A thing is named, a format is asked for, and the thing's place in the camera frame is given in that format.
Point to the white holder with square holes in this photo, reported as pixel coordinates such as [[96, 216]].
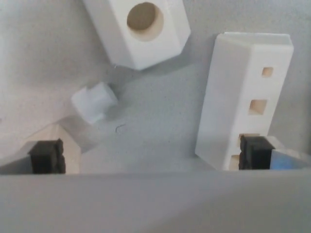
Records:
[[226, 97]]

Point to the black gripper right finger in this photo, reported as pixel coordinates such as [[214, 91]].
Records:
[[255, 153]]

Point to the white hexagonal holder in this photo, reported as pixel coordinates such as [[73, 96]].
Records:
[[116, 38]]

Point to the white small gear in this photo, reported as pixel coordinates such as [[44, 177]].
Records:
[[93, 102]]

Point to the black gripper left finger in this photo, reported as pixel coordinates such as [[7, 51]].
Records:
[[47, 157]]

